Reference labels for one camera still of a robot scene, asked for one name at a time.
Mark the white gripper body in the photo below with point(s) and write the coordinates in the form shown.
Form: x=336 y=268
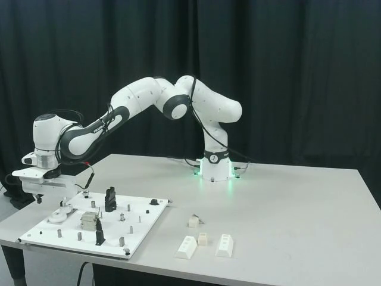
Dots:
x=50 y=186

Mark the white medium gear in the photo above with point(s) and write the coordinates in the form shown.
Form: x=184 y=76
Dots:
x=66 y=210

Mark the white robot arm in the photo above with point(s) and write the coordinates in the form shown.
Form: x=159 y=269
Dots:
x=134 y=95

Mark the white large gear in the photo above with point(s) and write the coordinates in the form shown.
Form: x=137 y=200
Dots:
x=55 y=220

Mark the round metal bolt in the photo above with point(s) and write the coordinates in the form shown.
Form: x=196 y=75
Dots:
x=86 y=195

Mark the flat white mounting plate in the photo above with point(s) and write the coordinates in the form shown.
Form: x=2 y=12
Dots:
x=28 y=173

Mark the black D-SUB plug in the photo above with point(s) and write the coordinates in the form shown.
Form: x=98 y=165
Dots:
x=109 y=199

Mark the black USB plug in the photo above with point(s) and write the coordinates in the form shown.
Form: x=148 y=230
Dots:
x=100 y=235

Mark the white task board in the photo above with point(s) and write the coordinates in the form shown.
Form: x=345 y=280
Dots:
x=114 y=225

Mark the metal BNC plug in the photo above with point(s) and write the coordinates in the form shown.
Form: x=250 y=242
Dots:
x=121 y=217

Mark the white peg holder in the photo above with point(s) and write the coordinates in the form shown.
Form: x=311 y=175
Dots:
x=186 y=247
x=224 y=245

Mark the white Ethernet plug holder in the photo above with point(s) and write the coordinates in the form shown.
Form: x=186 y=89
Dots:
x=193 y=223

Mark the small white plug holder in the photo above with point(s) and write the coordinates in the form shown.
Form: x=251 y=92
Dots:
x=203 y=239

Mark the black curtain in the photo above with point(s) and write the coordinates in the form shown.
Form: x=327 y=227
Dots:
x=297 y=59

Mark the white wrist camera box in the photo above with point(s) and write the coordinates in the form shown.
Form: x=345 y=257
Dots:
x=29 y=158

